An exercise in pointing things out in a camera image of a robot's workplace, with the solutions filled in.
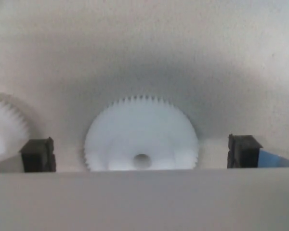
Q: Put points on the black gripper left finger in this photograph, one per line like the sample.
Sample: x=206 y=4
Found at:
x=37 y=156

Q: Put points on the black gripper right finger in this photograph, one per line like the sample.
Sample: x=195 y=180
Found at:
x=243 y=154

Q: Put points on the white medium gear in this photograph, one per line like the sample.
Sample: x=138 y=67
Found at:
x=2 y=130

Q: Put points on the white large gear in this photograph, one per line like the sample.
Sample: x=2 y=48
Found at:
x=140 y=134

